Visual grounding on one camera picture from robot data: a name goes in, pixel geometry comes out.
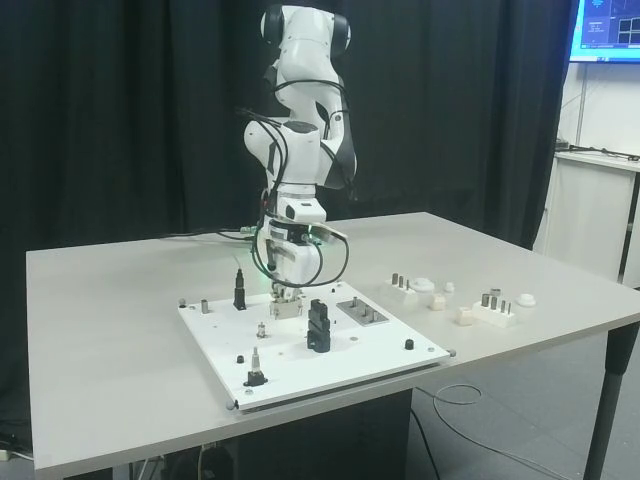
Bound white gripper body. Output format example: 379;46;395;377
268;237;323;289

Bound black D-SUB plug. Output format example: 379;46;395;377
304;298;332;354

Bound white peg holder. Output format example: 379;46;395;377
472;299;519;331
378;279;419;305

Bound white task board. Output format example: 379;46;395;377
177;281;456;414

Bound silver plug with black base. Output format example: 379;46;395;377
243;346;269;389

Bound black cabinet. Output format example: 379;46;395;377
214;387;416;480

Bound black curtain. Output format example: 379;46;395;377
0;0;576;451

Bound dark table leg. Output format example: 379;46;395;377
583;327;627;480

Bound blue screen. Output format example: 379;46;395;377
568;0;640;64

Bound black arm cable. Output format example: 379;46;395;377
234;79;361;289

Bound black plug with thin wire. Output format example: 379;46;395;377
231;257;250;311

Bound black base cable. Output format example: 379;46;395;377
164;227;261;246

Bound grey floor cable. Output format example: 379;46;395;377
432;383;586;480

